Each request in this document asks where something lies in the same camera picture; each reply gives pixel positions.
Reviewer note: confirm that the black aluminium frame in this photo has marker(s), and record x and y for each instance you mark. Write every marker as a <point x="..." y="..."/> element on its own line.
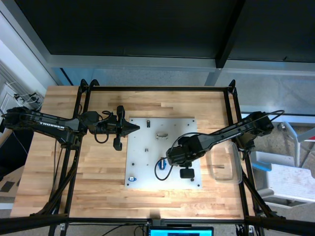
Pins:
<point x="157" y="88"/>

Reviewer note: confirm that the small black connector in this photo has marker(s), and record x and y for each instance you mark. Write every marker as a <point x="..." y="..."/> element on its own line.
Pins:
<point x="148" y="123"/>

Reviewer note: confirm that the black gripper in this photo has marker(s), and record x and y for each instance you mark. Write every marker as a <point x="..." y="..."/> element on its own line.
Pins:
<point x="119" y="127"/>
<point x="187" y="164"/>

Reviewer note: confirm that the blue square holder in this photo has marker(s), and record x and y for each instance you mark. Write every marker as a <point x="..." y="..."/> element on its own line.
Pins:
<point x="128" y="179"/>

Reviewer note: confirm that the white task board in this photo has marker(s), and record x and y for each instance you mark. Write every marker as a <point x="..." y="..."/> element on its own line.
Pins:
<point x="137" y="172"/>

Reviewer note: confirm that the clear plastic tub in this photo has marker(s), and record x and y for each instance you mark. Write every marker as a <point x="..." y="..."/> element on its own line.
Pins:
<point x="224" y="162"/>

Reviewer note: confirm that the white chair frame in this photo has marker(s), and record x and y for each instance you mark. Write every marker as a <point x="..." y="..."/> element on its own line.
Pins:
<point x="291" y="132"/>

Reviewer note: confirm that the blue round holder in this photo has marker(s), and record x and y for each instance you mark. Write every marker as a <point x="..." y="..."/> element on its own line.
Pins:
<point x="159" y="166"/>

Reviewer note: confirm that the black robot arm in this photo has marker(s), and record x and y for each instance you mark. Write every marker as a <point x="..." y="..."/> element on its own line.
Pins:
<point x="221" y="137"/>
<point x="49" y="124"/>

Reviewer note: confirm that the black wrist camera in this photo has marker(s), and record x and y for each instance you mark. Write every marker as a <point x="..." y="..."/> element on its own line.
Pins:
<point x="187" y="173"/>

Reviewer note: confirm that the white step stool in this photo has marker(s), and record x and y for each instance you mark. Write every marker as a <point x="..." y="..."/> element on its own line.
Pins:
<point x="288" y="182"/>

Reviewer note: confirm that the brown cardboard sheet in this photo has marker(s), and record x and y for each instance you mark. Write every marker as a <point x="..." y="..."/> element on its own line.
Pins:
<point x="9" y="182"/>

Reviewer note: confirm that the blue lit screen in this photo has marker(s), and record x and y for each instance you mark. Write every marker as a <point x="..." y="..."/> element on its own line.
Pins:
<point x="180" y="232"/>

